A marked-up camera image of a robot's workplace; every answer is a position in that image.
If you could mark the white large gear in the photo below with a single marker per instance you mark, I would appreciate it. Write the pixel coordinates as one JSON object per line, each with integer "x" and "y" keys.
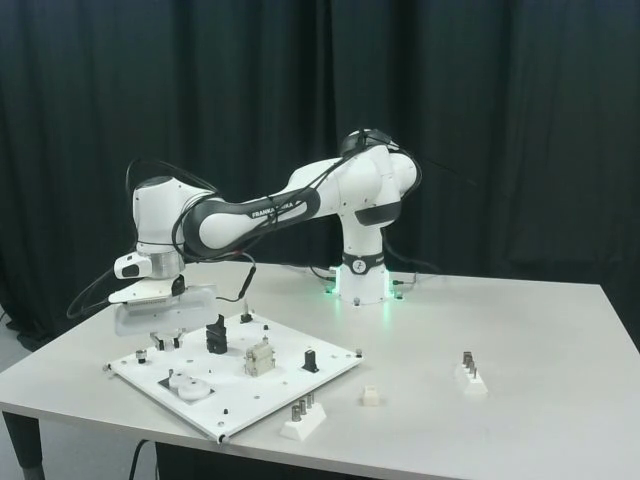
{"x": 197, "y": 391}

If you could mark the small metal round peg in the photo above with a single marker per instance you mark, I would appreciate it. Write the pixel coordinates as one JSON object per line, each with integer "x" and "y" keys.
{"x": 310, "y": 402}

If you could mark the thin black rod red tag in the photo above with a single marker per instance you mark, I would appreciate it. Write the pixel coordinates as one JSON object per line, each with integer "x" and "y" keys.
{"x": 247, "y": 285}

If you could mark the black bolt with metal shaft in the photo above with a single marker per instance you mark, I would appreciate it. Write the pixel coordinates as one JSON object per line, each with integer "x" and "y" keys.
{"x": 246, "y": 318}

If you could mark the flat white mounting plate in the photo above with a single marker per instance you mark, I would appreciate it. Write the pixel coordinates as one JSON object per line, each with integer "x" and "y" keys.
{"x": 145, "y": 292}

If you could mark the small black plug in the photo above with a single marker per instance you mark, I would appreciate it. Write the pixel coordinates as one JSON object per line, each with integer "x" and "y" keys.
{"x": 311, "y": 361}

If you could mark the small empty white holder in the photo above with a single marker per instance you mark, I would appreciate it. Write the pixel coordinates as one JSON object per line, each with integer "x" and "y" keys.
{"x": 370, "y": 396}

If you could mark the black curtains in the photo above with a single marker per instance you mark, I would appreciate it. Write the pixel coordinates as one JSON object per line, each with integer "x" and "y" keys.
{"x": 150, "y": 75}

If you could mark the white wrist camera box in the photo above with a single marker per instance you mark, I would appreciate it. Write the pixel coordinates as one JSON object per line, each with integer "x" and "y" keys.
{"x": 131, "y": 267}

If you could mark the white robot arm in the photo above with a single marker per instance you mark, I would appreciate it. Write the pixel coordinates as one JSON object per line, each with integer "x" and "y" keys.
{"x": 360, "y": 190}

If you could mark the metal BNC plug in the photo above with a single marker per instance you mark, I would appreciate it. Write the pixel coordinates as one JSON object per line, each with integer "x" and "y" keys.
{"x": 142, "y": 357}

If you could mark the white medium gear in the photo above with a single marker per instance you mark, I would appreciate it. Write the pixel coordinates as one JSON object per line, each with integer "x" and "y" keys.
{"x": 179, "y": 384}

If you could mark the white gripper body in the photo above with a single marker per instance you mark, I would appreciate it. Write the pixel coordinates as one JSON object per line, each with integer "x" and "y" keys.
{"x": 165, "y": 315}

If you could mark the large metal square peg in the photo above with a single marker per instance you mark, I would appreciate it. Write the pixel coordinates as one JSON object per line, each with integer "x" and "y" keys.
{"x": 467, "y": 358}

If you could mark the white square peg holder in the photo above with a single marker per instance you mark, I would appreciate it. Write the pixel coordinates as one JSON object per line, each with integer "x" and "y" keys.
{"x": 472, "y": 386}

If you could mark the dark grey table leg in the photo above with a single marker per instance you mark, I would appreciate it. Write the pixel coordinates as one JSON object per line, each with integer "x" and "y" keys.
{"x": 22, "y": 445}

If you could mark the small metal square peg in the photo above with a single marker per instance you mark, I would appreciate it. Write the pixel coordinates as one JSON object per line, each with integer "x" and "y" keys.
{"x": 473, "y": 374}

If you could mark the black cabinet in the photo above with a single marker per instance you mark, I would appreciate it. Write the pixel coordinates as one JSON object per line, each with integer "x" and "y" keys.
{"x": 200, "y": 470}

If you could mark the white round peg holder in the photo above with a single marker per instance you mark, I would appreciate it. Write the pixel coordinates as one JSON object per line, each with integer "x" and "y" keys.
{"x": 305, "y": 429}

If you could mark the white task board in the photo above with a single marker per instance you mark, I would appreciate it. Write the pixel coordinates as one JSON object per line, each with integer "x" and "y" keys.
{"x": 280, "y": 390}

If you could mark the medium metal round peg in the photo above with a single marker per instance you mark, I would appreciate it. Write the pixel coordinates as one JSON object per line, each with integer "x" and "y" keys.
{"x": 302, "y": 408}

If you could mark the medium metal square peg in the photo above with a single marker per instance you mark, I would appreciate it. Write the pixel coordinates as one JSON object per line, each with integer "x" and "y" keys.
{"x": 470, "y": 366}

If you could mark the black D-SUB plug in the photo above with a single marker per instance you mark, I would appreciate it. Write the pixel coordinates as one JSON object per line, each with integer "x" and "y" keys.
{"x": 216, "y": 340}

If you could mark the beige waterproof plug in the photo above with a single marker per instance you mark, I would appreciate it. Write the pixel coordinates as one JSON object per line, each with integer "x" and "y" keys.
{"x": 259, "y": 361}

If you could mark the large metal round peg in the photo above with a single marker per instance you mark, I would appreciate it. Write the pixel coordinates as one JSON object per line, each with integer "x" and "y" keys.
{"x": 294, "y": 415}

